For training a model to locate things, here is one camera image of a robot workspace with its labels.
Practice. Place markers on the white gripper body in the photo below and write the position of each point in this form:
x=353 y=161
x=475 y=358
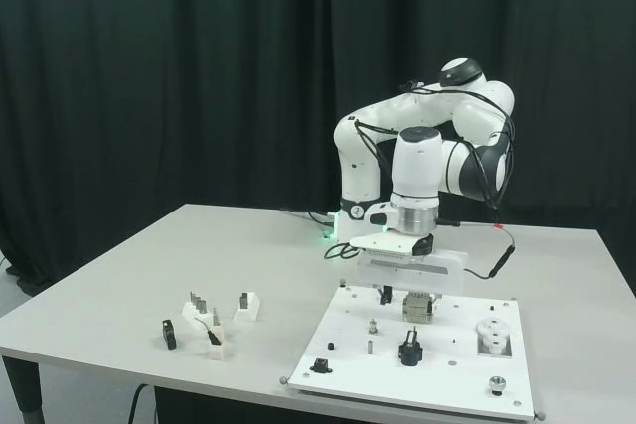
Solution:
x=412 y=272

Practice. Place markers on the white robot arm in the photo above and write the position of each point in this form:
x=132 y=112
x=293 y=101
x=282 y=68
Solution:
x=358 y=156

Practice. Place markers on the white USB plug holder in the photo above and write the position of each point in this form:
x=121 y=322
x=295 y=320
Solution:
x=219 y=350

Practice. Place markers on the metal BNC plug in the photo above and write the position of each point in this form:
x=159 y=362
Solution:
x=373 y=327

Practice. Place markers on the black D-SUB plug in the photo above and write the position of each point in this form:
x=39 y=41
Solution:
x=410 y=348

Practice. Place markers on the white large gear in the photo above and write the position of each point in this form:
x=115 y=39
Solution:
x=489 y=326

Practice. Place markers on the white task board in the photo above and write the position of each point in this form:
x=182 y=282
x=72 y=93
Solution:
x=422 y=364

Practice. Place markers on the white medium gear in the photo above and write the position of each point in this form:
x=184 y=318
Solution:
x=495 y=337

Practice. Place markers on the white small gear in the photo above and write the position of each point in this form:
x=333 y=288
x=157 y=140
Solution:
x=498 y=347

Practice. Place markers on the metal bolt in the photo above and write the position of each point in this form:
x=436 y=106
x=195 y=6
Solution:
x=497 y=383

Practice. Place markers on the white square peg holder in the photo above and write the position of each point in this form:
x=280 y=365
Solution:
x=247 y=312

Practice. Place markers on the metal square peg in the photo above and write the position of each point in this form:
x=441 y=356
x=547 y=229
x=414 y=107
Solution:
x=244 y=301

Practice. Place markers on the thin metal round peg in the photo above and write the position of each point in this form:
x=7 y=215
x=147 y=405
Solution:
x=215 y=316

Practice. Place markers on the white stepped peg holder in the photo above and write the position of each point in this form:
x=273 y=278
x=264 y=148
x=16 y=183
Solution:
x=191 y=312

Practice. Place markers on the black Ethernet plug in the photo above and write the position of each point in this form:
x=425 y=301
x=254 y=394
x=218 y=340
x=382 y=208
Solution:
x=169 y=333

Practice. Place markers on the black curtain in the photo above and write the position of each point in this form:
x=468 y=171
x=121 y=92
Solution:
x=149 y=71

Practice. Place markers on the black table leg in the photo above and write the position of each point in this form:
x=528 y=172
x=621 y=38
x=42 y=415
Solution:
x=22 y=389

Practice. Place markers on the small white camera box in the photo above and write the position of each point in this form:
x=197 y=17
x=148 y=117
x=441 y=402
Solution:
x=377 y=219

